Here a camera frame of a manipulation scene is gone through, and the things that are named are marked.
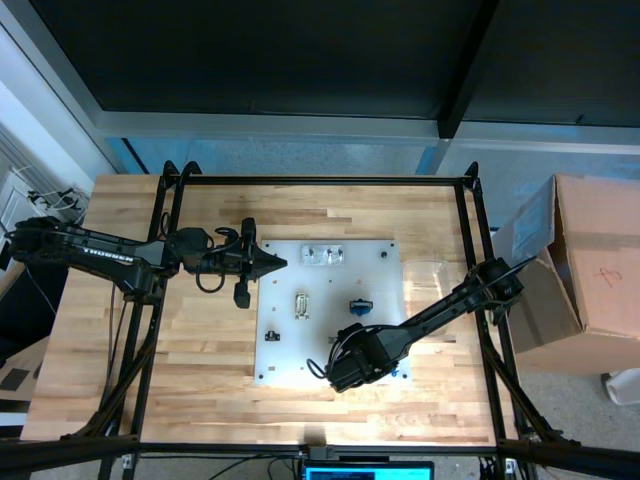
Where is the cardboard box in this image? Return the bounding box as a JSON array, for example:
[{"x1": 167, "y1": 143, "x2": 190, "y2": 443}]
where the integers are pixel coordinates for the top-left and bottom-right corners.
[{"x1": 491, "y1": 172, "x2": 640, "y2": 377}]

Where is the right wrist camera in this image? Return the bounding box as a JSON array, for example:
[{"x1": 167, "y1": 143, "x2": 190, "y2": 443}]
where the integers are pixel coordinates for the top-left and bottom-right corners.
[{"x1": 332, "y1": 323, "x2": 372, "y2": 354}]

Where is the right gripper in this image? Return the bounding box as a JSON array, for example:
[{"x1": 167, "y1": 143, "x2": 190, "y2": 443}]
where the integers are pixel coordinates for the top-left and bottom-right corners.
[{"x1": 325, "y1": 352, "x2": 402, "y2": 395}]

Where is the clear plastic container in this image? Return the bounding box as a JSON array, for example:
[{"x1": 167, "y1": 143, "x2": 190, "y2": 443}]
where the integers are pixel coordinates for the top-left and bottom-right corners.
[{"x1": 402, "y1": 258, "x2": 449, "y2": 314}]

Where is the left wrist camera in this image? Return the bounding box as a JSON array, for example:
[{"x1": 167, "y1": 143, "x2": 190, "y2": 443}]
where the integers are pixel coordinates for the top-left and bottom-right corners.
[{"x1": 232, "y1": 279, "x2": 253, "y2": 310}]

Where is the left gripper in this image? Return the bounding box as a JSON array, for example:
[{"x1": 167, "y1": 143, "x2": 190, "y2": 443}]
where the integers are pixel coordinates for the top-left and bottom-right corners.
[{"x1": 219, "y1": 217, "x2": 289, "y2": 290}]

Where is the blue screen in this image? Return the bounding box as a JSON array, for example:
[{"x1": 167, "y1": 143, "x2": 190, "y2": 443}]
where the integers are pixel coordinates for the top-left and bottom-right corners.
[{"x1": 301, "y1": 461, "x2": 435, "y2": 480}]

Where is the steel peg fitting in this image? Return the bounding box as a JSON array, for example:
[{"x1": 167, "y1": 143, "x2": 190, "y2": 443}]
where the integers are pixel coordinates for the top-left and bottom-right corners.
[{"x1": 299, "y1": 244, "x2": 346, "y2": 267}]

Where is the black frame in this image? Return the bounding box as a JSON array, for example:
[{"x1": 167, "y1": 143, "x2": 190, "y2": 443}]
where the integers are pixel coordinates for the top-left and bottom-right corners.
[{"x1": 0, "y1": 159, "x2": 586, "y2": 480}]

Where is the white task board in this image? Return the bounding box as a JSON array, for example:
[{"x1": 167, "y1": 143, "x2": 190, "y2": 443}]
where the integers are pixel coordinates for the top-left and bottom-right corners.
[{"x1": 253, "y1": 238, "x2": 415, "y2": 387}]

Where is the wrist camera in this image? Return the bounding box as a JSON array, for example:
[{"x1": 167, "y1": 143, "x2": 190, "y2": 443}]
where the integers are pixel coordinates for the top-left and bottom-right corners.
[
  {"x1": 232, "y1": 279, "x2": 253, "y2": 310},
  {"x1": 332, "y1": 323, "x2": 372, "y2": 354}
]

